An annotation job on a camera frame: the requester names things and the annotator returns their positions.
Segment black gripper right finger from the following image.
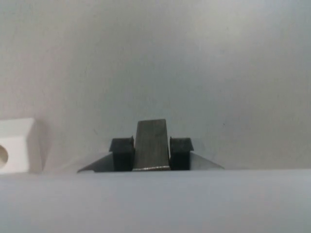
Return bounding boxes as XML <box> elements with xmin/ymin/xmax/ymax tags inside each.
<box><xmin>169</xmin><ymin>136</ymin><xmax>225</xmax><ymax>171</ymax></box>

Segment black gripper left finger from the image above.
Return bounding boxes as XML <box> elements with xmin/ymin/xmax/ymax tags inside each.
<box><xmin>77</xmin><ymin>136</ymin><xmax>136</xmax><ymax>174</ymax></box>

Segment metal square peg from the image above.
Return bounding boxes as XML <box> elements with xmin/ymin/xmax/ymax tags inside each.
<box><xmin>132</xmin><ymin>118</ymin><xmax>171</xmax><ymax>171</ymax></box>

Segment tall white peg holder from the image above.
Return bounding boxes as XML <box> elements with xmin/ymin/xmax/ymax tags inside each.
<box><xmin>0</xmin><ymin>117</ymin><xmax>35</xmax><ymax>174</ymax></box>

